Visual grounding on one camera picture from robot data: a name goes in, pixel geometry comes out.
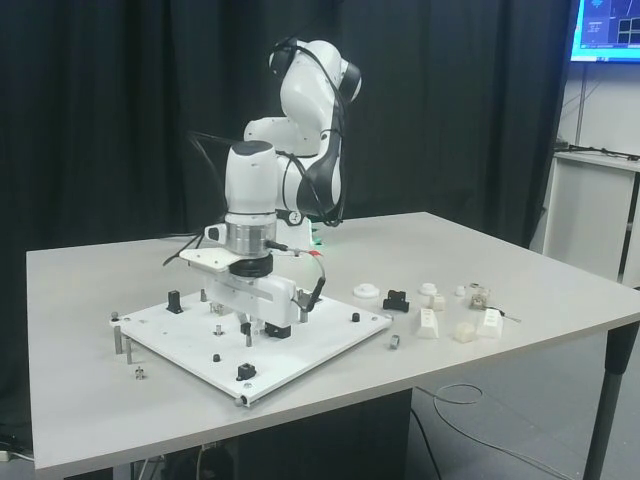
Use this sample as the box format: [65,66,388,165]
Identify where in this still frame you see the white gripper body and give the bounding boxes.
[199,273,298,325]

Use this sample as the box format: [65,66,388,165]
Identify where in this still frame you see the long white peg holder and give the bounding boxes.
[474,307,504,340]
[413,307,441,340]

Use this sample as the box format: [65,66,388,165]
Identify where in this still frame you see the black wrist band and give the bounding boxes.
[228,257,275,279]

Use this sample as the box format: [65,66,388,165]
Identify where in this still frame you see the white task board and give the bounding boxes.
[108,285,391,407]

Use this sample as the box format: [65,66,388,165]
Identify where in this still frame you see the flat white plate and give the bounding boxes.
[178,247,239,274]

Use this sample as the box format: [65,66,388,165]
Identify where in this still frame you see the black D-SUB plug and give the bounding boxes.
[382,288,411,314]

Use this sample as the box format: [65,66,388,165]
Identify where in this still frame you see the black under-table cabinet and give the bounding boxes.
[130,387,416,480]

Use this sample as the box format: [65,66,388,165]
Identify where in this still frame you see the black curtain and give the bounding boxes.
[0,0,571,261]

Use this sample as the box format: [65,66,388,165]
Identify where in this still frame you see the white cabinet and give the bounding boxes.
[542,149,640,290]

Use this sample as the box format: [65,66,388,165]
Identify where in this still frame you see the dark grey table leg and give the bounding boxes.
[597,327,632,480]

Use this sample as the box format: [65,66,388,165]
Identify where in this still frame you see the blue screen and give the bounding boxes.
[569,0,640,64]

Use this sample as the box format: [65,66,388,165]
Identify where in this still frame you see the thin black rod on wire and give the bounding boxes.
[267,240,326,308]

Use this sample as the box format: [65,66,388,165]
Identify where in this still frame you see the silver wrist ring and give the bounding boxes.
[224,219,277,261]

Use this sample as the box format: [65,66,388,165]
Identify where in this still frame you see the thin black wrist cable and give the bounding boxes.
[160,232,221,267]

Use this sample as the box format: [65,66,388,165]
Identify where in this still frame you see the black floor cable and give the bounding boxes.
[412,394,437,480]

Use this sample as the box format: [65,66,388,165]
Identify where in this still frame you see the grey floor cable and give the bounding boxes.
[432,382,506,480]

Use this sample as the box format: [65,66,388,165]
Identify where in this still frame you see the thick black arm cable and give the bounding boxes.
[187,37,351,229]

